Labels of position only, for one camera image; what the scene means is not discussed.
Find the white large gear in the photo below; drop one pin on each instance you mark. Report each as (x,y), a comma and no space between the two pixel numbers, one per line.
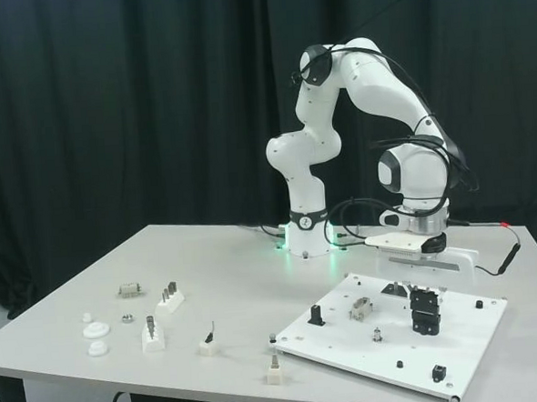
(95,332)

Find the white medium gear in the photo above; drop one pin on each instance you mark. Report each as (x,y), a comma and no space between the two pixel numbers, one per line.
(97,349)

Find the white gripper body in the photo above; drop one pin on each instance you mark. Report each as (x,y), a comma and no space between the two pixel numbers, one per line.
(464,259)

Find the large metal round peg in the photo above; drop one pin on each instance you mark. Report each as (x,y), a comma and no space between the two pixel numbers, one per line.
(151,321)

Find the beige waterproof plug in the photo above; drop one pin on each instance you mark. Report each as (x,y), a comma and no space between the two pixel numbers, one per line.
(130,290)

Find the white BNC plug holder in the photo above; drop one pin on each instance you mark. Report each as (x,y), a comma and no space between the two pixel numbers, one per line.
(274,376)

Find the white small gear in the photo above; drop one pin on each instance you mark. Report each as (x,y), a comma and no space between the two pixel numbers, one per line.
(86,318)

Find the white square peg holder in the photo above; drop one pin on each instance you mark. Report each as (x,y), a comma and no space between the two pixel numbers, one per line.
(170,307)

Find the white task board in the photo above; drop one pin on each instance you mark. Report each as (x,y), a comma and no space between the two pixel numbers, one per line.
(351,355)

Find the metal BNC plug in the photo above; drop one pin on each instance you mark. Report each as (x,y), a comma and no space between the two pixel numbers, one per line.
(274,361)

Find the black curtain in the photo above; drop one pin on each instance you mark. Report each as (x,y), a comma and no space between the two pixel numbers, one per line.
(85,107)

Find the metal bolt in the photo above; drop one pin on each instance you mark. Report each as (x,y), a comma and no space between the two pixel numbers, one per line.
(127,318)

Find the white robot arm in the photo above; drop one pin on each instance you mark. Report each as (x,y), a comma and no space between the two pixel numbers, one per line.
(379,78)

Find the white USB plug holder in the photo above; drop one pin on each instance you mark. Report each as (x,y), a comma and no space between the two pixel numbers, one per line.
(208,349)

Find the medium metal square peg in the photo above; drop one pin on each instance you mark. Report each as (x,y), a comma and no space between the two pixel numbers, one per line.
(168,294)

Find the large metal square peg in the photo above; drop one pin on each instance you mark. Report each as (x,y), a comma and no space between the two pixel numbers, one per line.
(173,289)

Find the black USB plug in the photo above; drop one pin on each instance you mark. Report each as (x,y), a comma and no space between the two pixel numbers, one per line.
(209,337)

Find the white round peg holder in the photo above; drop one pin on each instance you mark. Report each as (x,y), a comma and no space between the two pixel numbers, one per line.
(153,344)

